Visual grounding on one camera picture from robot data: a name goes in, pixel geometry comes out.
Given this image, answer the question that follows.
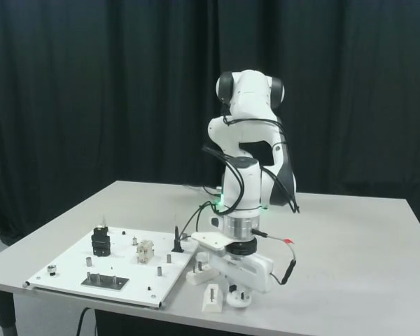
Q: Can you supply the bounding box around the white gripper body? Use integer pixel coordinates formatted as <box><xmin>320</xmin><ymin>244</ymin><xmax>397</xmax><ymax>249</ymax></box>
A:
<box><xmin>209</xmin><ymin>251</ymin><xmax>275</xmax><ymax>293</ymax></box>

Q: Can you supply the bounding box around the white large gear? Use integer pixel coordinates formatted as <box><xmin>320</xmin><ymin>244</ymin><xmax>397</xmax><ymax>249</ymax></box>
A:
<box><xmin>226</xmin><ymin>289</ymin><xmax>256</xmax><ymax>309</ymax></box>

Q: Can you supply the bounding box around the narrow white peg holder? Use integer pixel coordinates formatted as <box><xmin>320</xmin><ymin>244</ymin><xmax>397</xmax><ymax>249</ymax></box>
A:
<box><xmin>201</xmin><ymin>283</ymin><xmax>225</xmax><ymax>313</ymax></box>

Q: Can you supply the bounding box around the wide white peg holder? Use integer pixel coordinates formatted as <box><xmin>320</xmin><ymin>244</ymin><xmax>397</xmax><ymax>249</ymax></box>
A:
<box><xmin>185</xmin><ymin>260</ymin><xmax>218</xmax><ymax>286</ymax></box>

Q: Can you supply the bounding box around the slim black plug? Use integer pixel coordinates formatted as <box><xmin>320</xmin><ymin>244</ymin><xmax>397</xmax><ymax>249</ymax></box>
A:
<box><xmin>171</xmin><ymin>215</ymin><xmax>185</xmax><ymax>253</ymax></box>

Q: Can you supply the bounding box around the beige connector block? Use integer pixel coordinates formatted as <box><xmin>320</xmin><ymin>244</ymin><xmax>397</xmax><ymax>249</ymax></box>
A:
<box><xmin>136</xmin><ymin>239</ymin><xmax>155</xmax><ymax>264</ymax></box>

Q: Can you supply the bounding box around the black D-SUB plug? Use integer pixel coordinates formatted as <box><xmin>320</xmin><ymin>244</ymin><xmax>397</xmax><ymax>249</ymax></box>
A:
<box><xmin>90</xmin><ymin>216</ymin><xmax>112</xmax><ymax>258</ymax></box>

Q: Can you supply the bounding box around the white task board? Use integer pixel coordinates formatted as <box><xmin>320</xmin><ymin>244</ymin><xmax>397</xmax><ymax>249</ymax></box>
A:
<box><xmin>23</xmin><ymin>226</ymin><xmax>200</xmax><ymax>311</ymax></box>

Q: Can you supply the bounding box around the dark table leg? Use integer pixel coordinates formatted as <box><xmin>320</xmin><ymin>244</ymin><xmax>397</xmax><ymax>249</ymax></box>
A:
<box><xmin>0</xmin><ymin>288</ymin><xmax>15</xmax><ymax>336</ymax></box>

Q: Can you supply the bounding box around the black curtain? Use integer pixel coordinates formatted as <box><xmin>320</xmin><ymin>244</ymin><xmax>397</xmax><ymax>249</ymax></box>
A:
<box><xmin>0</xmin><ymin>0</ymin><xmax>420</xmax><ymax>234</ymax></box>

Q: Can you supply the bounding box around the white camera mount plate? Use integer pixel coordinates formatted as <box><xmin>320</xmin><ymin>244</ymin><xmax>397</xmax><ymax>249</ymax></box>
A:
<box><xmin>191</xmin><ymin>230</ymin><xmax>236</xmax><ymax>253</ymax></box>

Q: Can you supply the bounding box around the black cable under table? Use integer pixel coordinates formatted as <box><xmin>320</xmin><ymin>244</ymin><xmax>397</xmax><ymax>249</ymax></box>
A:
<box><xmin>77</xmin><ymin>307</ymin><xmax>95</xmax><ymax>336</ymax></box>

